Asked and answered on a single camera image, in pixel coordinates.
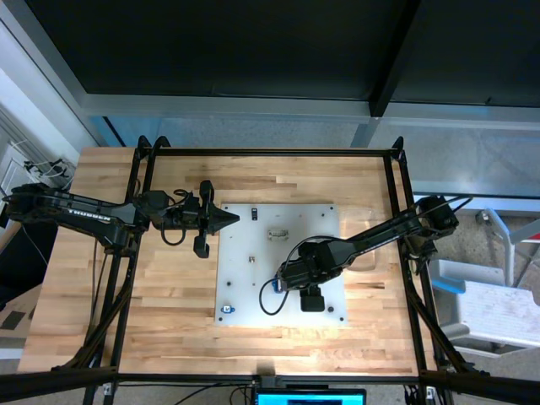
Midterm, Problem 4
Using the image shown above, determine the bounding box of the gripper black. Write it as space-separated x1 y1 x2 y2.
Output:
300 289 327 314
192 180 240 259

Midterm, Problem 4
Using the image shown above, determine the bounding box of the clear plastic tub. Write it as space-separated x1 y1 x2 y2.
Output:
343 235 379 273

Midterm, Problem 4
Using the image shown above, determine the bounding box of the white square board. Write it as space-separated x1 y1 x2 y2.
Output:
214 203 349 327

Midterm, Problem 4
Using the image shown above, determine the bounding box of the screen with blue edge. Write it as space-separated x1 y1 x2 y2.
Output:
251 387 367 405

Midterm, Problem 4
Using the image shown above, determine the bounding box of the white power strip with plugs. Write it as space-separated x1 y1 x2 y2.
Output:
23 158 76 181

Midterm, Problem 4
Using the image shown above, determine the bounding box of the brown cardboard box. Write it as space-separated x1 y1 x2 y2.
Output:
0 283 43 338

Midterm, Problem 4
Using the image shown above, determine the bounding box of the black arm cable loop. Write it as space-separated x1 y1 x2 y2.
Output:
159 226 187 247
258 276 291 316

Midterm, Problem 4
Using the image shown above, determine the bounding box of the black aluminium frame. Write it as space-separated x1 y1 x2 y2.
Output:
0 134 540 405

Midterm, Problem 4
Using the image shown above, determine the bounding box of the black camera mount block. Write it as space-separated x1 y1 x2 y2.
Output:
255 368 282 387

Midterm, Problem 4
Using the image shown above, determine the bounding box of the black cable under table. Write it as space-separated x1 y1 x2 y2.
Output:
175 381 255 405

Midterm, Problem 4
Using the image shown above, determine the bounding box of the white metal chair frame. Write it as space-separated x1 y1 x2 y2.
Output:
476 206 540 288

